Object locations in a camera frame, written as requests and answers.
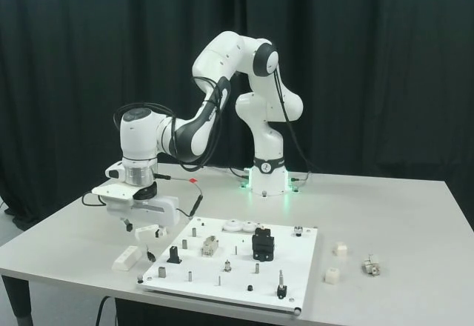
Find white task board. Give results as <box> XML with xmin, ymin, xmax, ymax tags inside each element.
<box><xmin>136</xmin><ymin>216</ymin><xmax>320</xmax><ymax>320</ymax></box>

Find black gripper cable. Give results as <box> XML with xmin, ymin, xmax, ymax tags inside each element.
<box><xmin>81</xmin><ymin>190</ymin><xmax>110</xmax><ymax>207</ymax></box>

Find thin black rod on wire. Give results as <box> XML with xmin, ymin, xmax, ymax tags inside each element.
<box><xmin>154</xmin><ymin>173</ymin><xmax>204</xmax><ymax>219</ymax></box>

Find grey metal plug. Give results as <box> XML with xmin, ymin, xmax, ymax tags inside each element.
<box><xmin>201</xmin><ymin>236</ymin><xmax>220</xmax><ymax>258</ymax></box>
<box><xmin>360</xmin><ymin>253</ymin><xmax>383</xmax><ymax>278</ymax></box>

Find black base cable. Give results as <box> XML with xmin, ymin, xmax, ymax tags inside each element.
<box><xmin>290</xmin><ymin>171</ymin><xmax>313</xmax><ymax>194</ymax></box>
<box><xmin>228</xmin><ymin>166</ymin><xmax>254</xmax><ymax>186</ymax></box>

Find dark table leg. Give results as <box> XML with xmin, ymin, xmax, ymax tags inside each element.
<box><xmin>0</xmin><ymin>274</ymin><xmax>31</xmax><ymax>326</ymax></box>

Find black cable under table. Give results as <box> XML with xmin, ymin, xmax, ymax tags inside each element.
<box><xmin>96</xmin><ymin>295</ymin><xmax>117</xmax><ymax>326</ymax></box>

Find black D-SUB plug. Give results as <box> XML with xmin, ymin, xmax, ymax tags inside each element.
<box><xmin>251</xmin><ymin>223</ymin><xmax>277</xmax><ymax>265</ymax></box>

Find long white holder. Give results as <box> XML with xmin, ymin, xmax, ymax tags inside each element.
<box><xmin>111</xmin><ymin>244</ymin><xmax>144</xmax><ymax>273</ymax></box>

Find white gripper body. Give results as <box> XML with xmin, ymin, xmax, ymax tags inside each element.
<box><xmin>105</xmin><ymin>194</ymin><xmax>181</xmax><ymax>228</ymax></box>

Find black curtains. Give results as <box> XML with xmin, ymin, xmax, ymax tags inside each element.
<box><xmin>0</xmin><ymin>0</ymin><xmax>474</xmax><ymax>203</ymax></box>

